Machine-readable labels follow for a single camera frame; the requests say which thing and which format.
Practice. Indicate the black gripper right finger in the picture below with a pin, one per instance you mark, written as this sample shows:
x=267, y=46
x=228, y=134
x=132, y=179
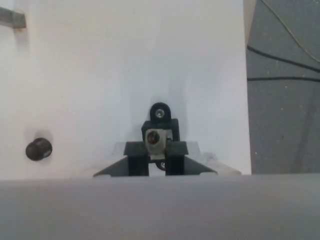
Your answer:
x=176, y=162

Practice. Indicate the white task board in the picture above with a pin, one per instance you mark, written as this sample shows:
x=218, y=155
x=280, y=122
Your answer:
x=100, y=75

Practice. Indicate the metal square peg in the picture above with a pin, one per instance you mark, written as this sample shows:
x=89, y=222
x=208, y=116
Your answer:
x=13, y=18

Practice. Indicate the small black knob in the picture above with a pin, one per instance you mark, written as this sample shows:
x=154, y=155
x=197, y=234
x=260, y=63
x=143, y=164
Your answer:
x=38, y=149

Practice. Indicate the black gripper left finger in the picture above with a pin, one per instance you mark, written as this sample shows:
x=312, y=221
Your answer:
x=136, y=162

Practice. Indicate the clear Ethernet plug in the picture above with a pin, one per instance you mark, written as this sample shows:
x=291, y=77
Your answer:
x=156, y=147

